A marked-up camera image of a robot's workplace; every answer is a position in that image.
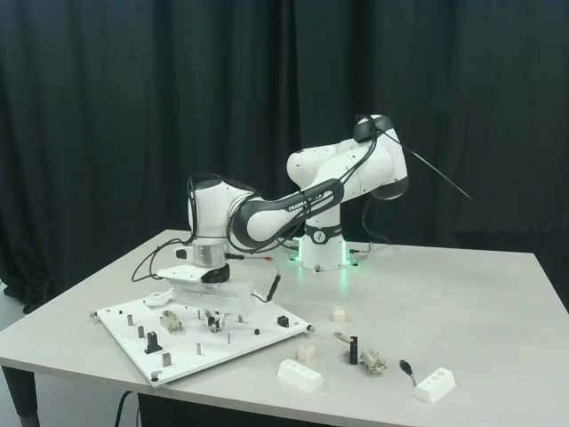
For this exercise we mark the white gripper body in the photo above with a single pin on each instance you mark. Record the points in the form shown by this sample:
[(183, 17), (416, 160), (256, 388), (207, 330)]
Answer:
[(231, 302)]

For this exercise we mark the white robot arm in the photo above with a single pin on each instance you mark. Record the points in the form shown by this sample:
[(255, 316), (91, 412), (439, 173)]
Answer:
[(209, 209)]

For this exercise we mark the white task board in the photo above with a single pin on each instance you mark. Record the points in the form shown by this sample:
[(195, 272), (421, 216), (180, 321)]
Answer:
[(186, 342)]

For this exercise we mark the white medium gear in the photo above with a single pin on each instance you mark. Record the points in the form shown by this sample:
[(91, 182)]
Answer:
[(171, 293)]

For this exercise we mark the flat white mounting plate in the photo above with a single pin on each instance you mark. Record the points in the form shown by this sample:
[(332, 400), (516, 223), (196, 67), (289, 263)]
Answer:
[(182, 274)]

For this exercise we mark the white large gear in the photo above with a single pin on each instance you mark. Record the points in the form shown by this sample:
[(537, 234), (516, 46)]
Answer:
[(155, 299)]

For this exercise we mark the metal square peg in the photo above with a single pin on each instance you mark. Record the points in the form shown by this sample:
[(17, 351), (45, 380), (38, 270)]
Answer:
[(140, 332), (166, 358)]

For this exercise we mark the small white wrist box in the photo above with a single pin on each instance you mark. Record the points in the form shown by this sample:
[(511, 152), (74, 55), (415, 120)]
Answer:
[(182, 253)]

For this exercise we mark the small white cube holder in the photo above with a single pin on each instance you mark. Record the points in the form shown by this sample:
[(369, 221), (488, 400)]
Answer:
[(306, 352), (338, 314)]

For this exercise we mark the long white peg holder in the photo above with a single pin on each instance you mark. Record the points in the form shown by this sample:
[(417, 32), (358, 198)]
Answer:
[(435, 381), (300, 373)]

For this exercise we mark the clear Ethernet plug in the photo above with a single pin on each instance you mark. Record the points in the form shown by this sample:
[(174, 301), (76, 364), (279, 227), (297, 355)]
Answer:
[(340, 336)]

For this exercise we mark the black D-SUB plug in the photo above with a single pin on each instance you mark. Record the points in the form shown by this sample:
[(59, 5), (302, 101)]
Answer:
[(352, 351)]

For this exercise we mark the beige waterproof plug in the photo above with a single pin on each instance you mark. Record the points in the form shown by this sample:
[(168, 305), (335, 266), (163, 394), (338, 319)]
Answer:
[(373, 361)]

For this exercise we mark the black USB plug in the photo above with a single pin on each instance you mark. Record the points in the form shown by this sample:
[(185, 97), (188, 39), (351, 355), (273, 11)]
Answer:
[(406, 367)]

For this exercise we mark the dark grey table leg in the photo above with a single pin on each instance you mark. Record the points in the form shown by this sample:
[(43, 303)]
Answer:
[(20, 396)]

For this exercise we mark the black curtain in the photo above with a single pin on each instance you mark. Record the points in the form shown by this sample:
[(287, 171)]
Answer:
[(133, 89)]

